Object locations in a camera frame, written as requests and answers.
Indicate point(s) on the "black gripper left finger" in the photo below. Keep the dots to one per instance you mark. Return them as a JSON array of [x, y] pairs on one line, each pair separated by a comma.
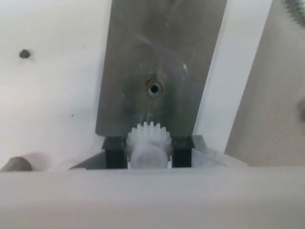
[[112, 152]]

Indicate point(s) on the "white large gear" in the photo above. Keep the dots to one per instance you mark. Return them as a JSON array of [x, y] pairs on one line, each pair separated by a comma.
[[295, 10]]

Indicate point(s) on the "white small gear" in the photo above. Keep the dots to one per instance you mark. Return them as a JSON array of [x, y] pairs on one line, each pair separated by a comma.
[[149, 152]]

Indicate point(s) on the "white task board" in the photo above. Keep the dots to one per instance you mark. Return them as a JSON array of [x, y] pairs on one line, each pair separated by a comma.
[[54, 95]]

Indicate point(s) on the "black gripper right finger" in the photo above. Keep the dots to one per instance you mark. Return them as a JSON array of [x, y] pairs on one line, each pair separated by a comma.
[[181, 153]]

